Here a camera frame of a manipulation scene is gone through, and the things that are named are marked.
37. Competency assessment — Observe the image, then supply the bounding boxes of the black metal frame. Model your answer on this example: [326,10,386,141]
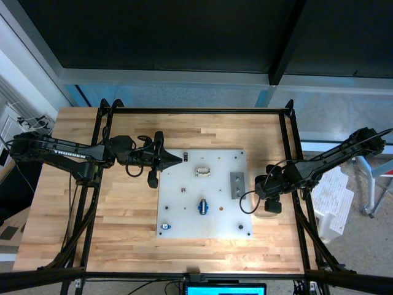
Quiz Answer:
[0,97,393,295]

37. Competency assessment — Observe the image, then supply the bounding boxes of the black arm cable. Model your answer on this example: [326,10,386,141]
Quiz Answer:
[125,134,154,178]
[239,159,305,215]

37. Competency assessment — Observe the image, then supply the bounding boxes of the white plastic step stool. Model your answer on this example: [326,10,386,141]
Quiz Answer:
[309,175,357,245]

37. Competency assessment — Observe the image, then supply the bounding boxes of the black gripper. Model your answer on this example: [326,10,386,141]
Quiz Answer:
[134,131,184,189]
[254,173,289,215]

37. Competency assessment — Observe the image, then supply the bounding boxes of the blue laptop screen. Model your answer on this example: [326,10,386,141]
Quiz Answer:
[183,282,267,295]

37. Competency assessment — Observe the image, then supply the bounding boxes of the white task board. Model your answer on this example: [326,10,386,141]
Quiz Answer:
[155,149,255,240]

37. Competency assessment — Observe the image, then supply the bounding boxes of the brown cardboard box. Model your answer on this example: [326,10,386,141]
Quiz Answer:
[0,205,31,256]

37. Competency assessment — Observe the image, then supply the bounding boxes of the black and white cable bundle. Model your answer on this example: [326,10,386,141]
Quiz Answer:
[15,114,53,130]

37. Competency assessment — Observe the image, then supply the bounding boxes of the grey metal slotted block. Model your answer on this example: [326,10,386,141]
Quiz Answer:
[229,171,246,201]

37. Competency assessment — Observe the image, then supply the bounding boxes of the grey metal stand legs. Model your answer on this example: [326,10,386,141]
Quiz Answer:
[356,153,393,219]

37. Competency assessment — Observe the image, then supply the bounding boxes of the clear plastic tub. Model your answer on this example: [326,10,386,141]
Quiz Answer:
[250,170,285,221]

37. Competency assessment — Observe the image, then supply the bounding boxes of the blue mount with black clamp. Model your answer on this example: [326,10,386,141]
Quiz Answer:
[196,198,210,216]

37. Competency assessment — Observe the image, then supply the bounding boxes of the black table-level camera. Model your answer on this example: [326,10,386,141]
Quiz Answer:
[184,266,207,283]

